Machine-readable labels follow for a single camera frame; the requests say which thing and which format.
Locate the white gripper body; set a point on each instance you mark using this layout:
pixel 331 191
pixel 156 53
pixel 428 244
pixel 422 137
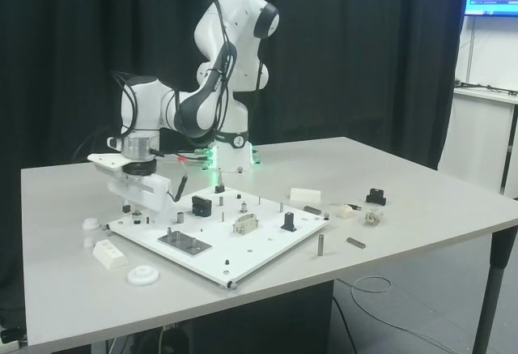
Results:
pixel 141 194

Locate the metal bolt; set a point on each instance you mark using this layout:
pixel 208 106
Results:
pixel 137 217

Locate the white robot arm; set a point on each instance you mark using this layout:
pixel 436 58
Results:
pixel 226 66

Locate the white holder with holes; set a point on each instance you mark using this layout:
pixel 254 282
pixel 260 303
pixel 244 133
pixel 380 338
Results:
pixel 108 253

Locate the white large gear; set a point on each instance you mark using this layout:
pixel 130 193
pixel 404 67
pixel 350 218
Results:
pixel 143 276

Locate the white task board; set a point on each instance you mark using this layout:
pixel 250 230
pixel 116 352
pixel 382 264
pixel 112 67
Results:
pixel 226 248

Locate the white long holder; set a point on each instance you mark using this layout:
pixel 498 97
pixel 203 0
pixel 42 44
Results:
pixel 305 194

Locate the metal round peg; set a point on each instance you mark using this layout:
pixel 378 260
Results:
pixel 320 244

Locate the small white holder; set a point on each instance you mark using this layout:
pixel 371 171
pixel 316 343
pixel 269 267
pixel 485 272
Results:
pixel 346 212

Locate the small black plug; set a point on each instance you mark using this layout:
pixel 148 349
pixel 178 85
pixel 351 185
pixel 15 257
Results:
pixel 356 207

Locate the metal square peg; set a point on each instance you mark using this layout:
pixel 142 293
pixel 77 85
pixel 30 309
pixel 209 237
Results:
pixel 355 241

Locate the beige metal plug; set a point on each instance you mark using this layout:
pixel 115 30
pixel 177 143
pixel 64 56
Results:
pixel 373 217

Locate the black D-SUB plug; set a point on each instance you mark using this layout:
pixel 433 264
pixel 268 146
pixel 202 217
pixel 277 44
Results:
pixel 376 197

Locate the black curtains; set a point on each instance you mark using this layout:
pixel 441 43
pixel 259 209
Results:
pixel 364 66

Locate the white cabinet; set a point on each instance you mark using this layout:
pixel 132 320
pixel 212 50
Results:
pixel 477 139

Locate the dark table leg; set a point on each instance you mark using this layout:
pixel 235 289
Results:
pixel 491 289

